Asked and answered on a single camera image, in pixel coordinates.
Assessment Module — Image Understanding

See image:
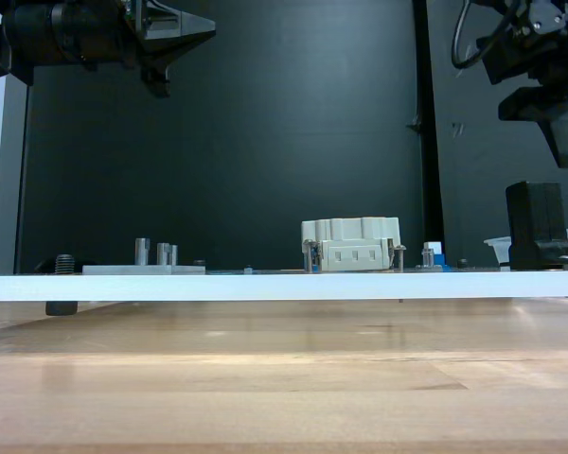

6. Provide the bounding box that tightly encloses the white task board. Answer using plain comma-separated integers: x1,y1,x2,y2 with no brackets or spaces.
0,271,568,303

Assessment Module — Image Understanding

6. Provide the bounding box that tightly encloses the black frame post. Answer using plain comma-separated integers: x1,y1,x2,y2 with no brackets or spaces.
409,0,447,274

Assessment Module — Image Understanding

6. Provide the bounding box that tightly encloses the grey metal base plate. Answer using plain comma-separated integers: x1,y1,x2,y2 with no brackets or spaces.
82,264,205,276

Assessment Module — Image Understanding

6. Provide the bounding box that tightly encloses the beige connector housing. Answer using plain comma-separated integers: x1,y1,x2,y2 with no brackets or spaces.
301,217,401,273

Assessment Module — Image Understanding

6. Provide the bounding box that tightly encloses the black rubber foot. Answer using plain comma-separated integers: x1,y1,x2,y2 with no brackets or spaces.
45,301,79,317

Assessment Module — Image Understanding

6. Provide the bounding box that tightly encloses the white blue terminal block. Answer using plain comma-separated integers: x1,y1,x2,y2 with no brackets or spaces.
425,241,449,271

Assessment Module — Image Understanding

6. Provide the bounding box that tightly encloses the black socket housing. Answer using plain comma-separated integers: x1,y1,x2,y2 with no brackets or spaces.
505,181,568,271

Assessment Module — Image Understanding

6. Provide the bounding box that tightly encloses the clear plastic tub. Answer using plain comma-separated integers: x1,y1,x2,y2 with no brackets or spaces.
483,227,568,271

